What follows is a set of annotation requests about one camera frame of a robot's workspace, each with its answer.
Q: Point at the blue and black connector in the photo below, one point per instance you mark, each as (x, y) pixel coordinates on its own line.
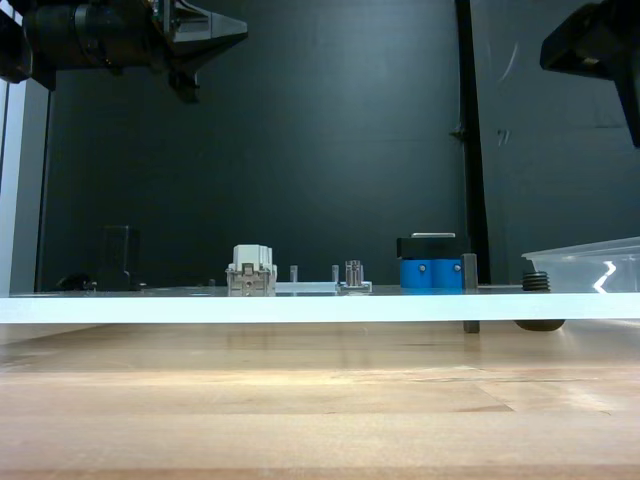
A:
(430, 270)

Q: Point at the small metal socket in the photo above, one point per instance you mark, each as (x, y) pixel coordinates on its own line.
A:
(355, 275)

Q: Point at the black knurled screw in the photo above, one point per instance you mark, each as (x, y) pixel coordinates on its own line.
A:
(536, 281)

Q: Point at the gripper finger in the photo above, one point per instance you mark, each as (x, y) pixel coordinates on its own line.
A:
(227, 27)
(205, 52)
(632, 105)

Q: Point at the beige connector housing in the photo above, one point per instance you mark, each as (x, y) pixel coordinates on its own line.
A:
(250, 270)

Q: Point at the metal plate with pins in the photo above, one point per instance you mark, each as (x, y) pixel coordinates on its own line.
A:
(305, 288)

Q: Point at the grey aluminium partition frame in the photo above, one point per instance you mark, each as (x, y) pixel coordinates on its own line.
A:
(25, 200)

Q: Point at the black upright beam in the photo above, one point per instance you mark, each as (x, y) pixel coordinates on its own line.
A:
(470, 150)

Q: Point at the clear plastic tub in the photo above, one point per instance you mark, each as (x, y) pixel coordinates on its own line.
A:
(575, 270)

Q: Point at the white board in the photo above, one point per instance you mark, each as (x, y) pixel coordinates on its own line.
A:
(300, 307)

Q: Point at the grey hex bar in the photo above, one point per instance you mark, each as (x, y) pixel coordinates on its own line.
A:
(470, 270)

